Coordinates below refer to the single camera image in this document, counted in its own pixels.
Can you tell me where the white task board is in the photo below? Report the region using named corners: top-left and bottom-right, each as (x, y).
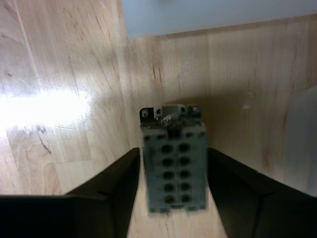
top-left (121, 0), bottom-right (317, 39)

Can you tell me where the beige connector top half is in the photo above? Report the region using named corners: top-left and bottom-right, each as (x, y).
top-left (139, 104), bottom-right (208, 215)

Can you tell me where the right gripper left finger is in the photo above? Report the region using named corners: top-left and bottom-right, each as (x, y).
top-left (0, 147), bottom-right (142, 238)

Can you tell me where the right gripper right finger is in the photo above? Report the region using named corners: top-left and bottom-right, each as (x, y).
top-left (207, 147), bottom-right (317, 238)

